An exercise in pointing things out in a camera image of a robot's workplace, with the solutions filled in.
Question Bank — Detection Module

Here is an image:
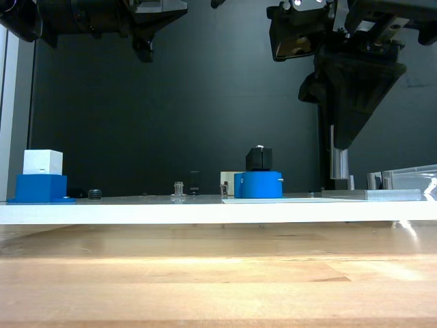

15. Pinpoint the steel cylinder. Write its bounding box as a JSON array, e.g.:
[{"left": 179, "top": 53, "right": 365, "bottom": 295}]
[{"left": 329, "top": 124, "right": 350, "bottom": 180}]

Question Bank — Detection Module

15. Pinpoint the black room column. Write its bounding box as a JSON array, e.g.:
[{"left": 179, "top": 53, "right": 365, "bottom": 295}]
[{"left": 315, "top": 102, "right": 337, "bottom": 189}]

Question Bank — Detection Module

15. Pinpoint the black clamp block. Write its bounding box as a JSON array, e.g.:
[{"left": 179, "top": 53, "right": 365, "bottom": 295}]
[{"left": 244, "top": 143, "right": 273, "bottom": 172}]

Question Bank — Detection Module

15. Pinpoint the clear plastic tub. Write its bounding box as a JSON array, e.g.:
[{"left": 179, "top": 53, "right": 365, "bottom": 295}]
[{"left": 367, "top": 164, "right": 437, "bottom": 206}]

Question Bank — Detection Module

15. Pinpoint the blue round holder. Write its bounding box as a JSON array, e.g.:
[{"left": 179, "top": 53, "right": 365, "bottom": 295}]
[{"left": 234, "top": 170, "right": 283, "bottom": 199}]

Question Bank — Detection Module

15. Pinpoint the grey aluminium block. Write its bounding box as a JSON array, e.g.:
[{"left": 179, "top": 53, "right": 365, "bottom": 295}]
[{"left": 320, "top": 188, "right": 421, "bottom": 202}]

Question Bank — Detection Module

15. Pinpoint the beige connector housing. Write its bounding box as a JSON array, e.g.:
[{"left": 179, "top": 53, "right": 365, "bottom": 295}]
[{"left": 218, "top": 171, "right": 236, "bottom": 199}]

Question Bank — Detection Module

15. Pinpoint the white cube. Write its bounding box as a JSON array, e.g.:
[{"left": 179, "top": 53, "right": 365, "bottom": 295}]
[{"left": 23, "top": 149, "right": 64, "bottom": 176}]

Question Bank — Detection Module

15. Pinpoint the white task board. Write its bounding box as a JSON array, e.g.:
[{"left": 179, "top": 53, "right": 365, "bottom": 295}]
[{"left": 0, "top": 193, "right": 437, "bottom": 226}]

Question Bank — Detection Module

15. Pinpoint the blue square holder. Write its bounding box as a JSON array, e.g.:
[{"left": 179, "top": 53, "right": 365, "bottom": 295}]
[{"left": 6, "top": 174, "right": 76, "bottom": 205}]

